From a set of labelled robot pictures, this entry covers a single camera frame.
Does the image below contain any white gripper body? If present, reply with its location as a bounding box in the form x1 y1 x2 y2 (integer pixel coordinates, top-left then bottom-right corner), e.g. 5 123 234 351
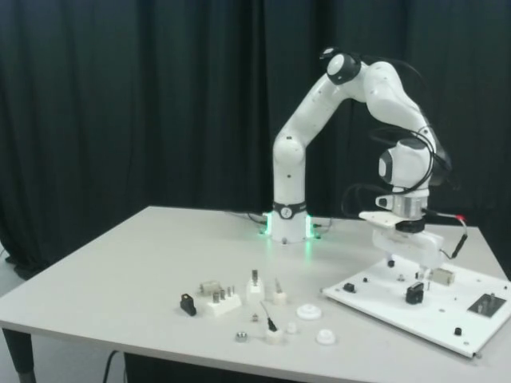
371 229 445 267

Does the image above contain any white task board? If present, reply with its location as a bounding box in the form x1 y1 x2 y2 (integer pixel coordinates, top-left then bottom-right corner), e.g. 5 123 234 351
321 261 511 358

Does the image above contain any flat white mounting plate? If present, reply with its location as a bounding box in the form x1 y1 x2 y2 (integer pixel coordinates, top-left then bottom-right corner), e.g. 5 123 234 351
358 210 406 229

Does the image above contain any white large gear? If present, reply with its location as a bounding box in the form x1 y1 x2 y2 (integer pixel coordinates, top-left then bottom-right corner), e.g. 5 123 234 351
295 303 322 321

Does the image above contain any white USB plug holder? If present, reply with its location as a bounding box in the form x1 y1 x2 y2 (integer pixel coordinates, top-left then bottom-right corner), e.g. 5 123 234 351
245 278 266 306

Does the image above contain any white peg holder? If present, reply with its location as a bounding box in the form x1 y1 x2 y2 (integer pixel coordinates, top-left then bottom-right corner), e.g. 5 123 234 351
205 294 242 319

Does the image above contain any black D-SUB plug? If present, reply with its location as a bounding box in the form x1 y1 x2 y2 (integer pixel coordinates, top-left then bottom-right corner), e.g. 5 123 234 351
177 293 200 318

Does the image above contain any black curtain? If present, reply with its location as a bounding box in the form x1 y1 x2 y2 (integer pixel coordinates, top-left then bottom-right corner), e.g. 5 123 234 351
0 0 511 282

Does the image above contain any black table leg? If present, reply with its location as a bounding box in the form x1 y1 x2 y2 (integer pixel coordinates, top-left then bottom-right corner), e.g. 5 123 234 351
0 327 32 383

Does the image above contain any silver flange ring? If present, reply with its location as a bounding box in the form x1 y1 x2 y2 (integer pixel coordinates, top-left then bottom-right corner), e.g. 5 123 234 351
393 197 425 220

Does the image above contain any thin black rod on wire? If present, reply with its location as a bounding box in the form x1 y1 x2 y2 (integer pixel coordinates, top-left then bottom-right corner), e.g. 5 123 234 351
422 209 470 259

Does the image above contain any black looped wrist cable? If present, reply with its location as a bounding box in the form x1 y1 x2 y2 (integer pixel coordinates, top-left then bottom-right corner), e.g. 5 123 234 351
341 184 380 219

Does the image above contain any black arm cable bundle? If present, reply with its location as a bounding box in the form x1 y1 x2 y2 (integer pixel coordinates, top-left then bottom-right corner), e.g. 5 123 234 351
319 47 460 187

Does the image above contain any black waterproof plug with cable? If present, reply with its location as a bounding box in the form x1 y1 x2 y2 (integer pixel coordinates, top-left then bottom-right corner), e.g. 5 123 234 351
259 301 279 333

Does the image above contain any black base cable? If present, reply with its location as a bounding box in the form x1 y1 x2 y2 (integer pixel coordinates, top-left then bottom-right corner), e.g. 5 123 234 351
225 210 276 225

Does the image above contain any black floor cable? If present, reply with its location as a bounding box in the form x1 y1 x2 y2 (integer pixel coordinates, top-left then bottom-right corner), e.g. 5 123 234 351
102 349 121 383

